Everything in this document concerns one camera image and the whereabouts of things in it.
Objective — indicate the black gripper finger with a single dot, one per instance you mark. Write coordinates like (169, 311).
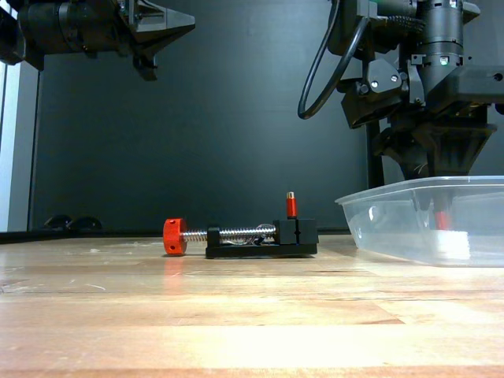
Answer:
(165, 46)
(177, 23)
(460, 145)
(413, 149)

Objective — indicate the clear plastic tub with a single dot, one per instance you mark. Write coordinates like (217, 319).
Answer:
(393, 228)

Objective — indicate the red RCA plug braided tail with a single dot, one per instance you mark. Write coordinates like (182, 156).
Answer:
(443, 220)

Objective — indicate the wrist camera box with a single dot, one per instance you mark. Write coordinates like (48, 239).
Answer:
(370, 106)

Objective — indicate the black clamp with red knob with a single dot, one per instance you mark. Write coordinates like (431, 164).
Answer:
(295, 236)

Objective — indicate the white foam block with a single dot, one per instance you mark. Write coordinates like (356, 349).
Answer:
(453, 246)

